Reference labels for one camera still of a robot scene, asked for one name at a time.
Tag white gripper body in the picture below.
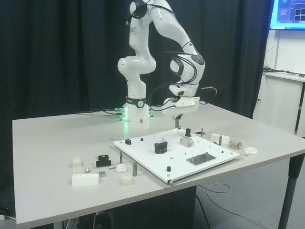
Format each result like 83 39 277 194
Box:
160 96 200 117

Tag white peg holder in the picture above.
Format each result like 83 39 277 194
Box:
210 133 231 145

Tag white task board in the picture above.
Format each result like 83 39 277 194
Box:
112 127 241 185

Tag beige D-SUB plug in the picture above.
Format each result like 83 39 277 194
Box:
228 139 244 150

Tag white large gear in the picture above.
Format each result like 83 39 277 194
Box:
243 146 259 156

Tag white cabinet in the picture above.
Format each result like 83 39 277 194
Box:
253 71 305 138

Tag long white holder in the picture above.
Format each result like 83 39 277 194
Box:
71 173 100 187

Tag black curtains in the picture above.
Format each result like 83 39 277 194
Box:
0 0 275 217

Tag black table leg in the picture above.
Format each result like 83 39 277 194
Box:
277 156 301 229

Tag blue screen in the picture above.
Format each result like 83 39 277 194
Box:
269 0 305 31

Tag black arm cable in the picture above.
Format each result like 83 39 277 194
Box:
147 82 182 112

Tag black base cables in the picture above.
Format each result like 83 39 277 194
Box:
75 108 125 116

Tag grey floor cable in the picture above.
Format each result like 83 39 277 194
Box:
196 182 288 229

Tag black cables on cabinet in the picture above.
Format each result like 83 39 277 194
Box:
263 67 305 77

